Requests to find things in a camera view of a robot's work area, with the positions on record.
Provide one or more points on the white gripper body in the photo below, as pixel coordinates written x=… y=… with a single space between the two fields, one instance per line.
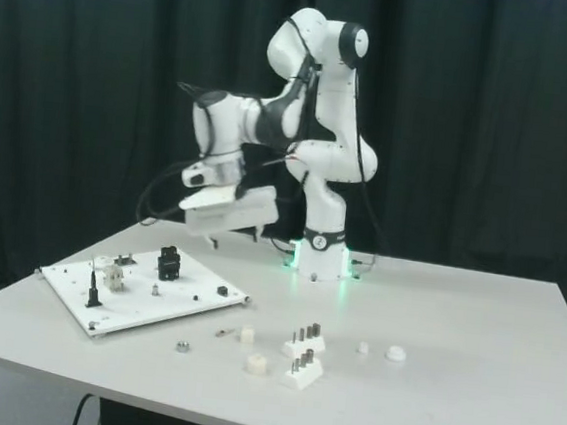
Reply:
x=235 y=215

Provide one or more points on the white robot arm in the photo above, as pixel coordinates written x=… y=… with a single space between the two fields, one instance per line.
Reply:
x=332 y=127

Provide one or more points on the white small gear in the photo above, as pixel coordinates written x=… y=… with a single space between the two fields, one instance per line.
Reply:
x=362 y=348

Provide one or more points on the white medium gear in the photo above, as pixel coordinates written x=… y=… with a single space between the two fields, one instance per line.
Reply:
x=394 y=354

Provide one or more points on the black D-SUB plug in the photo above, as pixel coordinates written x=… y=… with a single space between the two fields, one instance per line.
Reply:
x=169 y=263

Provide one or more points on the small metal bolt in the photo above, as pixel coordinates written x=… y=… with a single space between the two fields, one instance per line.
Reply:
x=155 y=290

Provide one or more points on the white task board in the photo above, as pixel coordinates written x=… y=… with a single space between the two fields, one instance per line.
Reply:
x=154 y=305

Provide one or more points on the small white holder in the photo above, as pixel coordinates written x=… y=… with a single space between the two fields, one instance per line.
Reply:
x=247 y=334
x=257 y=364

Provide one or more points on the metal round peg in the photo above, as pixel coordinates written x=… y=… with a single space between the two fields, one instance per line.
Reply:
x=309 y=332
x=293 y=335
x=317 y=331
x=301 y=334

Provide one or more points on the metal nut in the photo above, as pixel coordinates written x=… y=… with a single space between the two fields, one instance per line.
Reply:
x=181 y=346

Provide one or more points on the white peg holder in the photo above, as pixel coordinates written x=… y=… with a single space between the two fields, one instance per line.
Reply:
x=303 y=347
x=304 y=377

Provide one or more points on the black waterproof plug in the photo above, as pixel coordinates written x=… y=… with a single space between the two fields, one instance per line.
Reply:
x=92 y=294

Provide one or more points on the metal square peg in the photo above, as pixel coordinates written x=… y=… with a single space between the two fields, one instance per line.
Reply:
x=302 y=362
x=309 y=358
x=293 y=367

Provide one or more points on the black curtain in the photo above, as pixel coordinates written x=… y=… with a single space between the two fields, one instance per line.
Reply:
x=75 y=77

